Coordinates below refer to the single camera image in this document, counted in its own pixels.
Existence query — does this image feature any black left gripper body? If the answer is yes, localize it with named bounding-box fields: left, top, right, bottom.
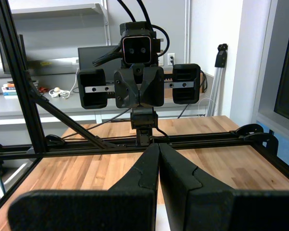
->
left=77, top=64, right=201, bottom=109

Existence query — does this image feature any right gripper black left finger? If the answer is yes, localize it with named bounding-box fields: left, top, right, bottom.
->
left=7, top=143, right=159, bottom=231

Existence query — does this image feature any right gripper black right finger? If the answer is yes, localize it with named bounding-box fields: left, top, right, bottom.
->
left=159, top=143, right=289, bottom=231

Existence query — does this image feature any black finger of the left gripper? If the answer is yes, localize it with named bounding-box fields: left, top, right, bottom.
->
left=139, top=66, right=165, bottom=108
left=113, top=68, right=141, bottom=109

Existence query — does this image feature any dark flat monitor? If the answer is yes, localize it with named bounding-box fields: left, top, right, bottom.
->
left=78, top=45, right=123, bottom=71

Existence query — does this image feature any white task board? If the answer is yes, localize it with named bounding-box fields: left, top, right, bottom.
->
left=156, top=204, right=171, bottom=231

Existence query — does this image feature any stack of books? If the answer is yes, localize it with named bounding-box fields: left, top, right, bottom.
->
left=1, top=83, right=19, bottom=97

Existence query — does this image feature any grey desk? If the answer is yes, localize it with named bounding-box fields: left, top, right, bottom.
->
left=0, top=69, right=217, bottom=126

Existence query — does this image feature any black monitor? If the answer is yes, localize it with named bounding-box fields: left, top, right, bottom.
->
left=0, top=35, right=27, bottom=75

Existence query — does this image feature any white cable bundle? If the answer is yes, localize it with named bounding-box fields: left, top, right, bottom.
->
left=49, top=87, right=71, bottom=99

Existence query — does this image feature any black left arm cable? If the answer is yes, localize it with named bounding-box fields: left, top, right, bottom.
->
left=92, top=47, right=123, bottom=68

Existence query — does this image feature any black base cable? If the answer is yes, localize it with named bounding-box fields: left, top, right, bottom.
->
left=152, top=127, right=171, bottom=142

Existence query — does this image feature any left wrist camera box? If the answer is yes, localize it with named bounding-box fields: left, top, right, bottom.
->
left=120, top=28, right=157, bottom=65

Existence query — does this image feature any black looped camera cable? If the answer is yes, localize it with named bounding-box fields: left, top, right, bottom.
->
left=151, top=24, right=171, bottom=58

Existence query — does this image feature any black aluminium frame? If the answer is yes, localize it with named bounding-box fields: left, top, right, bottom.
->
left=0, top=0, right=289, bottom=217

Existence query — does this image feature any aluminium stand with black bracket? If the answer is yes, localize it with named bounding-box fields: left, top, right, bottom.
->
left=207, top=43, right=229, bottom=117

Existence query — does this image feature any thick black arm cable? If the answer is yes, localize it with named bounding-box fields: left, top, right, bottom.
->
left=136, top=0, right=153, bottom=25
left=117, top=0, right=137, bottom=24

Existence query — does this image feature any grey wall shelf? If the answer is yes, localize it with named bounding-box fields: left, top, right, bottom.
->
left=9, top=0, right=111, bottom=46

